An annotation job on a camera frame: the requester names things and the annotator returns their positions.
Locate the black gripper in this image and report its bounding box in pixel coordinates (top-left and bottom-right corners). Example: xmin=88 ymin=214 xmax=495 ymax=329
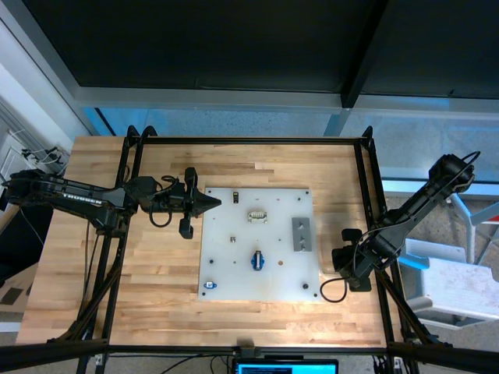
xmin=331 ymin=228 xmax=373 ymax=293
xmin=168 ymin=167 xmax=223 ymax=240

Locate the clear plastic tub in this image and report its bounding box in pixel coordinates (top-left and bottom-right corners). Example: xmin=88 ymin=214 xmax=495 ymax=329
xmin=317 ymin=213 xmax=367 ymax=280

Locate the beige multi-pin connector housing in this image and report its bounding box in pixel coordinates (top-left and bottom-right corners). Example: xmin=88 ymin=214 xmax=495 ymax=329
xmin=246 ymin=210 xmax=271 ymax=225

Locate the grey holder block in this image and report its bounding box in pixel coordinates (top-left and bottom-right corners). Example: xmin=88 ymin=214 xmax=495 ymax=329
xmin=291 ymin=216 xmax=312 ymax=254

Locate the blue mounted D-sub connector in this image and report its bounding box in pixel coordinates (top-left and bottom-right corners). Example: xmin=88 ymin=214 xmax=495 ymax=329
xmin=249 ymin=249 xmax=267 ymax=271

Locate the white task board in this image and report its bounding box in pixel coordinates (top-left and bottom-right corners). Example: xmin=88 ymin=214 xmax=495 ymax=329
xmin=198 ymin=187 xmax=323 ymax=303

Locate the white step stool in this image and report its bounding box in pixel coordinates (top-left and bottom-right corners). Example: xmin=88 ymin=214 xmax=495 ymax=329
xmin=397 ymin=236 xmax=499 ymax=331

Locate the laptop screen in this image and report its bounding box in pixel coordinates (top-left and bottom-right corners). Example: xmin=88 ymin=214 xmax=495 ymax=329
xmin=232 ymin=358 xmax=340 ymax=374

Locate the white power strip with plugs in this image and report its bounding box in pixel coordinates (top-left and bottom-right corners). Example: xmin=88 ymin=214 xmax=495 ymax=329
xmin=19 ymin=144 xmax=68 ymax=168

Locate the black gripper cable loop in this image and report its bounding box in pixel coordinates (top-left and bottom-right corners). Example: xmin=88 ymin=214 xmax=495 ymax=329
xmin=320 ymin=277 xmax=351 ymax=304

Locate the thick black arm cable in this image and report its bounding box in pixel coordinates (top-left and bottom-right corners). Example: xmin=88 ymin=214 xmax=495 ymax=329
xmin=149 ymin=202 xmax=175 ymax=228

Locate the black aluminium frame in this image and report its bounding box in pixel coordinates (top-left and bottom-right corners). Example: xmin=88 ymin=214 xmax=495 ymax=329
xmin=0 ymin=124 xmax=455 ymax=374

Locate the white metal chair frame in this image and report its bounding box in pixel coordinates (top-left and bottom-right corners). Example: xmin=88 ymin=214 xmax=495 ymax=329
xmin=440 ymin=192 xmax=499 ymax=270

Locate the black low camera mount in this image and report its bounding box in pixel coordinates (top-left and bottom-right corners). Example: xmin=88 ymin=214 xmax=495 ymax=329
xmin=236 ymin=337 xmax=257 ymax=358

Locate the black right elbow cable loop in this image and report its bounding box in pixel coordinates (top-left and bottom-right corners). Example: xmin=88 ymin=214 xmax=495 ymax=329
xmin=448 ymin=150 xmax=482 ymax=187

